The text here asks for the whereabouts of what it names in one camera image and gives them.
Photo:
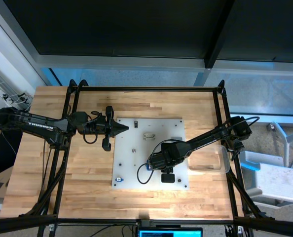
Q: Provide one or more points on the blue clamp with metal bar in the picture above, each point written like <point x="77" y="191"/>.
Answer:
<point x="147" y="167"/>

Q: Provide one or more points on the grey multi-pin connector housing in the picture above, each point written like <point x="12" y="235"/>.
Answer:
<point x="149" y="136"/>

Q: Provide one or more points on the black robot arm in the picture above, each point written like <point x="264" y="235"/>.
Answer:
<point x="205" y="139"/>
<point x="38" y="126"/>

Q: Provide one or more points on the white taskboard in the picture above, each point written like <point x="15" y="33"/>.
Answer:
<point x="126" y="158"/>

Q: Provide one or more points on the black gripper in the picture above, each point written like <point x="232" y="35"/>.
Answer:
<point x="104" y="126"/>
<point x="165" y="161"/>

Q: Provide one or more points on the laptop with blue screen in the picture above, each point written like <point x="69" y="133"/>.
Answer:
<point x="168" y="233"/>

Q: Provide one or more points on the clear plastic tub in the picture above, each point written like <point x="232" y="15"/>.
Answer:
<point x="205" y="163"/>

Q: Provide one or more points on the black camera bracket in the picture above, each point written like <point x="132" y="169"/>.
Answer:
<point x="144" y="222"/>

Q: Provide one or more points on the blue ethernet socket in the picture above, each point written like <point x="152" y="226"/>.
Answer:
<point x="118" y="179"/>

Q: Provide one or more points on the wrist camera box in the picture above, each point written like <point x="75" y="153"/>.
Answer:
<point x="168" y="178"/>

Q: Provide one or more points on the white step stool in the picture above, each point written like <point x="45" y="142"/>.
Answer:
<point x="277" y="182"/>

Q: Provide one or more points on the grey metal plate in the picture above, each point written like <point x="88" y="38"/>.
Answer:
<point x="177" y="138"/>

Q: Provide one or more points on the small black socket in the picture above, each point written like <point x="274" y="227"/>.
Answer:
<point x="135" y="124"/>

